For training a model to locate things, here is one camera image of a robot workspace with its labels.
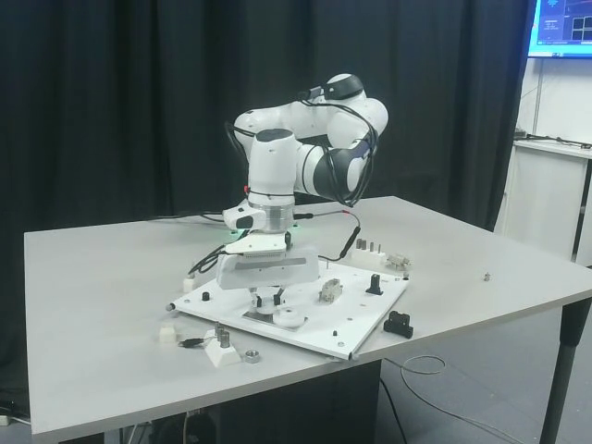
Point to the white small gear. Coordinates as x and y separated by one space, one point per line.
252 311

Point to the white cabinet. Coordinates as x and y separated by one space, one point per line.
541 199

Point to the black curtains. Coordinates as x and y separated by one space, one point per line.
139 92

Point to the white medium gear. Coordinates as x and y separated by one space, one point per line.
267 309

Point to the metal square peg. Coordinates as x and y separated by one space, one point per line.
361 245

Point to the small white holder block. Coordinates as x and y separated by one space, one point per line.
167 335

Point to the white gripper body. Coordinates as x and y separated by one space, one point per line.
277 275

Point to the small white holder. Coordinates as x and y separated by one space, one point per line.
190 285

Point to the blue screen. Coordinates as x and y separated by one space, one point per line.
559 28

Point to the white round peg holder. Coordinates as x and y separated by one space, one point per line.
222 358

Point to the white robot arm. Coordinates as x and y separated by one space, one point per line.
273 166

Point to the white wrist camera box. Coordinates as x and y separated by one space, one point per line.
240 216

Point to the metal hex nut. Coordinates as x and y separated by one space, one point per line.
246 357

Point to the metal D-SUB plug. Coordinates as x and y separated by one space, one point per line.
398 262

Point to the white large gear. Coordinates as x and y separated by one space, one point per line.
290 316

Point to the metal round peg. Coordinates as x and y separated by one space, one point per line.
225 340
217 334

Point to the flat white mounting plate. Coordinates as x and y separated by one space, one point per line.
259 242

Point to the black plug block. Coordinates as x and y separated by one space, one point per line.
398 324

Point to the white task board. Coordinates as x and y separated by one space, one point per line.
324 324

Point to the grey table leg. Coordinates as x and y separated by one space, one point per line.
562 370

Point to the white square peg holder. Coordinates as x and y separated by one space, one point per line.
365 257

